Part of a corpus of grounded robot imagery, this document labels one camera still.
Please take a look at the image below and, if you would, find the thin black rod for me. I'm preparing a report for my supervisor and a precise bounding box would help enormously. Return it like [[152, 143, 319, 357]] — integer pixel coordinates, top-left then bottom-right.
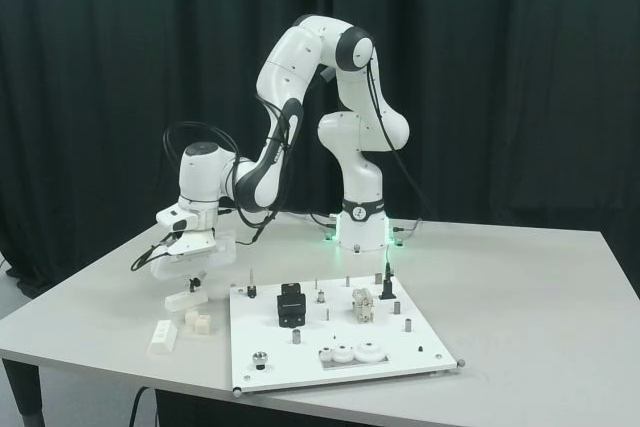
[[252, 214, 278, 243]]

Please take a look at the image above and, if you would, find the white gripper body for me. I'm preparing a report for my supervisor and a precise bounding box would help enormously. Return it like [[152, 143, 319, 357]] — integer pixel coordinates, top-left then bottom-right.
[[149, 231, 236, 281]]

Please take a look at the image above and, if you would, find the dark grey table leg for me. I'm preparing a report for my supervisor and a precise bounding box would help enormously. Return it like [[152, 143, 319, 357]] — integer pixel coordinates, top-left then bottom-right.
[[1, 357, 42, 427]]

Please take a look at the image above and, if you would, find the flat white mounting plate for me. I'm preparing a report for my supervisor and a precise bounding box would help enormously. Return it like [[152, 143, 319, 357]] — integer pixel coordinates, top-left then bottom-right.
[[167, 229, 219, 256]]

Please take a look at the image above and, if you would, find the white square peg holder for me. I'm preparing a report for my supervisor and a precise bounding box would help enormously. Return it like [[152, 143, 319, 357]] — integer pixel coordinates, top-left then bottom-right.
[[164, 291, 209, 316]]

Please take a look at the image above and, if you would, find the black D-SUB plug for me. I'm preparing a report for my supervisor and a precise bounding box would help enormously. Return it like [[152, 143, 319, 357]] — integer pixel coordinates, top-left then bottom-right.
[[276, 282, 308, 331]]

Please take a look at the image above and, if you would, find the black floor cable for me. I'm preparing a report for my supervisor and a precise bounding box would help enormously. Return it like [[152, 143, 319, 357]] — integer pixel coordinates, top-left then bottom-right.
[[130, 385, 157, 427]]

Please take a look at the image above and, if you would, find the white round peg holder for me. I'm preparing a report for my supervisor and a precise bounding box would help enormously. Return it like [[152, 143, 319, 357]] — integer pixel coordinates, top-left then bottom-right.
[[147, 319, 180, 356]]

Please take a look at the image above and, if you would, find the black camera cable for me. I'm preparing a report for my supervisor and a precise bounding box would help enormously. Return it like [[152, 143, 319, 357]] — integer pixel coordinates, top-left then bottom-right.
[[130, 241, 174, 273]]

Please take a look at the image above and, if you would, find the black under-table cabinet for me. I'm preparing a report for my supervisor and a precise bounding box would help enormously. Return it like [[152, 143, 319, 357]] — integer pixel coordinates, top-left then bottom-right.
[[155, 389, 351, 427]]

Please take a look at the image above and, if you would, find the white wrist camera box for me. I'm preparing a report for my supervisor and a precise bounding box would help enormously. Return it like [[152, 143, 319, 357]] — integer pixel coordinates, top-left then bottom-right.
[[155, 205, 201, 233]]

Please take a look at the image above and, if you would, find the white task board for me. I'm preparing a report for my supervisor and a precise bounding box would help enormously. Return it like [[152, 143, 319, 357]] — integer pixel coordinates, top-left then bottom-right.
[[227, 270, 469, 395]]

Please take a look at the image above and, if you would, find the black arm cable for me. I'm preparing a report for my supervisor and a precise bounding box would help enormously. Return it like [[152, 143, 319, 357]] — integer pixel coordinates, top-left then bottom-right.
[[367, 39, 426, 248]]

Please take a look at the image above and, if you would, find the black curtain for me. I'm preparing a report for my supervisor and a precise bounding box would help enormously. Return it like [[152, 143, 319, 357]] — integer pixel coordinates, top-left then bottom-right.
[[0, 0, 640, 293]]

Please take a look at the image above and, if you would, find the black plug with cable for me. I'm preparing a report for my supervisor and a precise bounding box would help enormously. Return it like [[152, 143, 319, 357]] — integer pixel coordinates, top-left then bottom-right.
[[381, 257, 397, 301]]

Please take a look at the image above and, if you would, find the white large gear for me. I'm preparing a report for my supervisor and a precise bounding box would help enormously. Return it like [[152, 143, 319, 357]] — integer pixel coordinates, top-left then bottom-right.
[[352, 340, 387, 364]]

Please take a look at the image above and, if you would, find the silver flange ring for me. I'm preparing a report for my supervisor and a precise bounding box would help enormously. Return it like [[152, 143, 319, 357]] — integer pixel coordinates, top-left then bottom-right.
[[197, 204, 221, 231]]

